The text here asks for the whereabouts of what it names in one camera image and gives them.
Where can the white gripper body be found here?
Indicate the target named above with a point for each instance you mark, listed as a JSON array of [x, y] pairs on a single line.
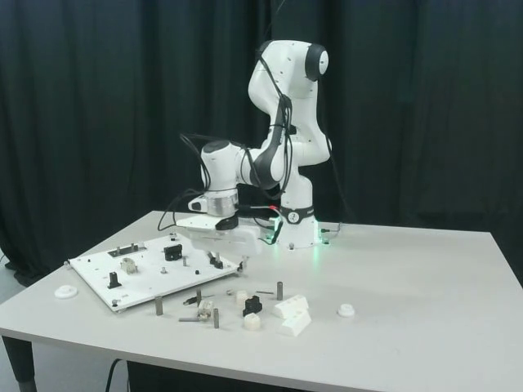
[[233, 241]]

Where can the white large gear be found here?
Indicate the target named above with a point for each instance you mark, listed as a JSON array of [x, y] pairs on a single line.
[[66, 293]]

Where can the metal round peg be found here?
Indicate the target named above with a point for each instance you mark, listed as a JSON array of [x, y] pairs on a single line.
[[188, 319], [280, 290], [158, 307]]

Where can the small black plug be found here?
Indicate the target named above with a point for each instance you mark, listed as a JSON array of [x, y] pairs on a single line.
[[189, 301]]

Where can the white task board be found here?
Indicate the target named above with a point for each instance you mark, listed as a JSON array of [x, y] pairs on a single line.
[[143, 281]]

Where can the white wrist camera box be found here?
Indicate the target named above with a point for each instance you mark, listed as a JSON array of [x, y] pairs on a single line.
[[197, 204]]

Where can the white plug holder block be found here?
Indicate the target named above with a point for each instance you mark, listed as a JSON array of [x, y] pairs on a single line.
[[295, 324], [291, 306]]

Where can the black D-SUB plug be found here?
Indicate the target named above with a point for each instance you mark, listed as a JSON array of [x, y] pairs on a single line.
[[251, 306]]

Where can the dark table leg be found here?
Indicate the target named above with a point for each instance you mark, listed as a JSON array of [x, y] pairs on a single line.
[[18, 363]]

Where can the clear Ethernet plug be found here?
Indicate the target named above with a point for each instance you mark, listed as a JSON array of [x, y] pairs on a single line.
[[205, 308]]

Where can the black curtain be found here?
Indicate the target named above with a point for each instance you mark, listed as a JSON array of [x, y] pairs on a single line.
[[81, 122]]

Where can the small white peg holder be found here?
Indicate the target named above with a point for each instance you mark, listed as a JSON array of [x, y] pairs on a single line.
[[241, 297], [252, 323]]

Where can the black rod with red tag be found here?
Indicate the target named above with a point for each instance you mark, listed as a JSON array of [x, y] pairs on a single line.
[[259, 207]]

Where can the white small gear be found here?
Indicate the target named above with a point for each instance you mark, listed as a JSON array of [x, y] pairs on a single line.
[[345, 310]]

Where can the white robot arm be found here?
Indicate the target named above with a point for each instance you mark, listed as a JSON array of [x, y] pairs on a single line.
[[296, 220]]

